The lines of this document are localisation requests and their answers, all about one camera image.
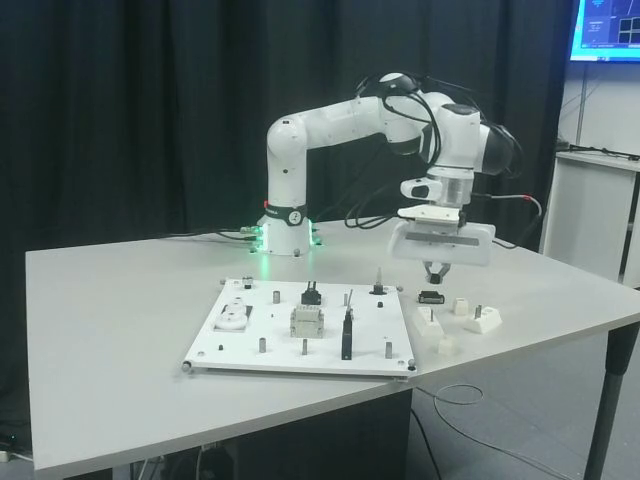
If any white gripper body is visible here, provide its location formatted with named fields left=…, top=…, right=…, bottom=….
left=388, top=221, right=497, bottom=269

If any long white peg holder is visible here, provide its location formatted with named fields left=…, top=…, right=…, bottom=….
left=413, top=307, right=444, bottom=342

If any wide white peg holder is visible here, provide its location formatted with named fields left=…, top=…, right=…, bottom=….
left=462, top=307, right=503, bottom=336

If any black USB plug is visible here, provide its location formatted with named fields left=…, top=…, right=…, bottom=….
left=340, top=308, right=355, bottom=361

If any metal waterproof plug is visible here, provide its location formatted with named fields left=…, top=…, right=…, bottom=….
left=288, top=306, right=324, bottom=342

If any white task board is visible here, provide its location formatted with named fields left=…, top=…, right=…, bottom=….
left=180, top=277, right=419, bottom=384

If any white cabinet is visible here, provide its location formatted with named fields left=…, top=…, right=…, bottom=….
left=539, top=149, right=640, bottom=290

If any white large gear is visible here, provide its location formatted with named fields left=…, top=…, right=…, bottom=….
left=218, top=308, right=249, bottom=332

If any dark table leg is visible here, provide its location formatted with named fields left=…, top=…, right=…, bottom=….
left=583, top=325, right=630, bottom=480

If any blue screen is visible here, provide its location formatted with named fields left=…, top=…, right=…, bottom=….
left=569, top=0, right=640, bottom=64

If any black curtain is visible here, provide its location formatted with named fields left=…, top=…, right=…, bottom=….
left=0, top=0, right=581, bottom=451

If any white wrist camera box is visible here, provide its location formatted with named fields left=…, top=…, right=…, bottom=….
left=399, top=176, right=444, bottom=202

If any black cable with red tag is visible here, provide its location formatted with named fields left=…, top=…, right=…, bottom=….
left=468, top=191, right=544, bottom=247

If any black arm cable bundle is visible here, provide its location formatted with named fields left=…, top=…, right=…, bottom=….
left=343, top=73, right=524, bottom=232

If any grey cable loop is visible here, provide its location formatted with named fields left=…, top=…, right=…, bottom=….
left=432, top=383, right=487, bottom=454

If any black base cable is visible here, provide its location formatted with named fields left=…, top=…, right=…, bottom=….
left=162, top=227, right=262, bottom=243

